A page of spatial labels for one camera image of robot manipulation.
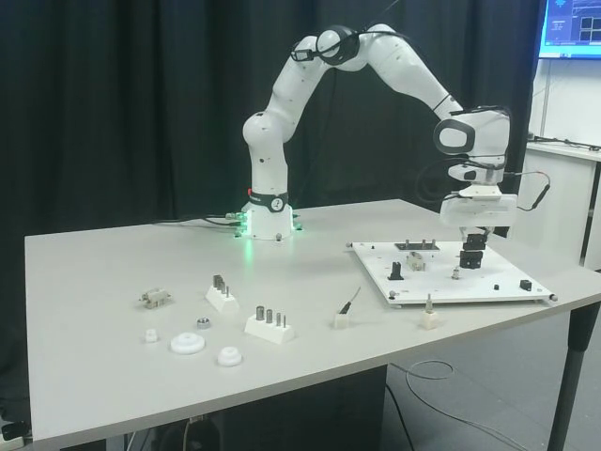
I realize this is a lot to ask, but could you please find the thin black rod on wire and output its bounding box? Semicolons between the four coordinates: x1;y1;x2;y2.
504;169;553;211

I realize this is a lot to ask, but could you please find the beige waterproof plug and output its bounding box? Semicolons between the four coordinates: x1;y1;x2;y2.
139;288;169;311

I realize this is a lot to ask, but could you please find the grey floor cable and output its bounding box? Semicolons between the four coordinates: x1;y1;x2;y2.
389;360;564;445

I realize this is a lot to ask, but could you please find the black curtain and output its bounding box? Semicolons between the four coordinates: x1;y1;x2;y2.
0;0;541;427

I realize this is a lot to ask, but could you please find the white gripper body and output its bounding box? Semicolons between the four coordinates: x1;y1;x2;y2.
439;194;519;230

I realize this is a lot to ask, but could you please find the black base cable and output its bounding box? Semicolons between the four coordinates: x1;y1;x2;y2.
157;211;248;231

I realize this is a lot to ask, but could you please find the blue screen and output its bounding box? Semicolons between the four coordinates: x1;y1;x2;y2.
538;0;601;61

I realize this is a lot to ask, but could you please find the black USB plug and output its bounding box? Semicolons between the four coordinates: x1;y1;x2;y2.
338;286;362;317

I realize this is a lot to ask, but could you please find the white medium gear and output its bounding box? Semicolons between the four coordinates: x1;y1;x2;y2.
216;346;244;366

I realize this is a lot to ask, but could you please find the white cabinet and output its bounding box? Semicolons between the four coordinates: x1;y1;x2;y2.
509;140;601;272

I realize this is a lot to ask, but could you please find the black table leg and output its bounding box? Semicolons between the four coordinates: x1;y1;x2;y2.
548;307;591;451

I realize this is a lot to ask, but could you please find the white task board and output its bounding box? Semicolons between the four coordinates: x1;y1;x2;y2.
345;239;560;311

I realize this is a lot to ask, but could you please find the white square peg holder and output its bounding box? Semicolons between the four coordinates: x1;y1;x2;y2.
205;283;241;312

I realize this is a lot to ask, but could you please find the white round peg holder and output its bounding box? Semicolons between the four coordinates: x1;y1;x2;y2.
243;319;298;346

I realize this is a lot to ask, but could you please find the white power strip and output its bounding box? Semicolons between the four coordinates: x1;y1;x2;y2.
0;422;28;450

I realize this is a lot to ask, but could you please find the white large gear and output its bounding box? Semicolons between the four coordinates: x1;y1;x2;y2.
169;332;207;354

